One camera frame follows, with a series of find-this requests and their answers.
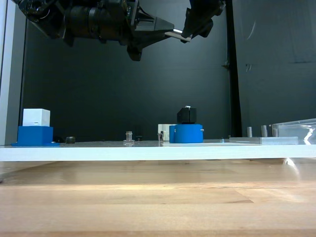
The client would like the blue round mount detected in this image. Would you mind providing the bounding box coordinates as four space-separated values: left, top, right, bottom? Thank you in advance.
169 124 204 144

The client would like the clear plastic connector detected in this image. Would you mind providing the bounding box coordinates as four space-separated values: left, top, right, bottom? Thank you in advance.
122 130 135 145

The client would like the white connector housing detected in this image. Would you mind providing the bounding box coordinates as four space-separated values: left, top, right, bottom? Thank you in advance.
158 124 171 143

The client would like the clear plastic tub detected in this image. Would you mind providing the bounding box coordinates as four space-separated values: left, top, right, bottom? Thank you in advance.
270 118 316 145

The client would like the black block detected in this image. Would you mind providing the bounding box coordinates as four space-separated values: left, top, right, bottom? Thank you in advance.
176 105 197 124

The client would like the white cube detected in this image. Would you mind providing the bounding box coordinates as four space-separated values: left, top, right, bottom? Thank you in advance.
23 108 51 127

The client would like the white task board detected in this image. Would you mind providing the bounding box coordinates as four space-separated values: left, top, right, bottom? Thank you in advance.
0 139 316 162

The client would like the blue square base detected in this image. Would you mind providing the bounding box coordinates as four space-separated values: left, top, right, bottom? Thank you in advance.
11 125 61 148

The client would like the thin white plate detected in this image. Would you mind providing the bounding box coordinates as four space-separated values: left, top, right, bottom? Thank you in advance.
160 142 263 147

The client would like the grey holder block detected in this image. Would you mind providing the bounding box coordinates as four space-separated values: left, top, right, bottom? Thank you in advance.
229 136 299 145

